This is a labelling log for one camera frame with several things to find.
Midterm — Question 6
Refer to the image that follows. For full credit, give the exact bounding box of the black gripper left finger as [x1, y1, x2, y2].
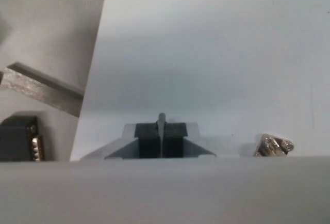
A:
[79, 122, 162, 161]

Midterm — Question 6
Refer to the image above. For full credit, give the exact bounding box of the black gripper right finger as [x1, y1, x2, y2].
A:
[161, 122, 234, 160]

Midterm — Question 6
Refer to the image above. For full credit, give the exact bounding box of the metal round peg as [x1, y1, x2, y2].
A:
[156, 112, 166, 158]

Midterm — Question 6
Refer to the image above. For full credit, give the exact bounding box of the white task board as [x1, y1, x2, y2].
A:
[69, 0, 330, 162]

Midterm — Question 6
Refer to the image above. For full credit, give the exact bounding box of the grey metal bar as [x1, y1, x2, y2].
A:
[0, 61, 85, 118]

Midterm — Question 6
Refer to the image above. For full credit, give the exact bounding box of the black D-SUB plug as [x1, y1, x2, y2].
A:
[0, 115, 47, 162]

